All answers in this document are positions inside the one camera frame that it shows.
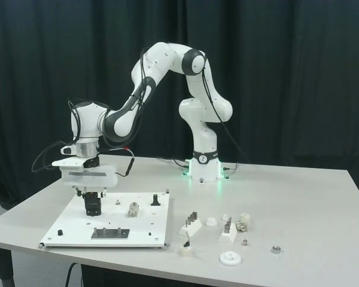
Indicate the white and metal plug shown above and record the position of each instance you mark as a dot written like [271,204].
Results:
[243,222]

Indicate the white large gear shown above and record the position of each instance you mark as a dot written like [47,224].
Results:
[231,258]

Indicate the white task board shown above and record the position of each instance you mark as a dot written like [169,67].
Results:
[113,227]

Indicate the white camera box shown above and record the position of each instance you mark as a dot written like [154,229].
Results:
[68,149]

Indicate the white USB plug holder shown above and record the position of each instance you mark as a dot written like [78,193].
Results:
[186,251]

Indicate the black curtain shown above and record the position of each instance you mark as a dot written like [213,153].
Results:
[48,59]

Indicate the metal BNC plug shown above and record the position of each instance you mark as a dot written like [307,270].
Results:
[276,249]

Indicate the white mounting plate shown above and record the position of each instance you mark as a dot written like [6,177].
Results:
[67,162]

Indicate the white round peg holder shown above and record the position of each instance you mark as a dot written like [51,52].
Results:
[190,230]

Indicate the dark table leg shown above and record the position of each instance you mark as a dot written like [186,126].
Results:
[1,266]

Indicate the black USB plug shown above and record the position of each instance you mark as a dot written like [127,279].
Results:
[186,243]

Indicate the metal round pegs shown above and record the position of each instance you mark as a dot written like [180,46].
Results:
[191,218]

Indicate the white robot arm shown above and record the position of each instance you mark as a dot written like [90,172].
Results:
[200,125]

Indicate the white square peg holder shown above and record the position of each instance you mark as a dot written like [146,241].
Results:
[227,237]

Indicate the white small gear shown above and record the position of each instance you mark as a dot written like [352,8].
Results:
[210,222]
[225,217]

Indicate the metal square pegs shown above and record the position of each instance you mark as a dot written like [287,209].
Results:
[227,225]

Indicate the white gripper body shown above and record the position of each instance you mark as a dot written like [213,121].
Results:
[89,177]

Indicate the small metal bolt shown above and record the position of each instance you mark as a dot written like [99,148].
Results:
[244,242]

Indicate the metal base connector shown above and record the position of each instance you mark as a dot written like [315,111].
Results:
[231,169]

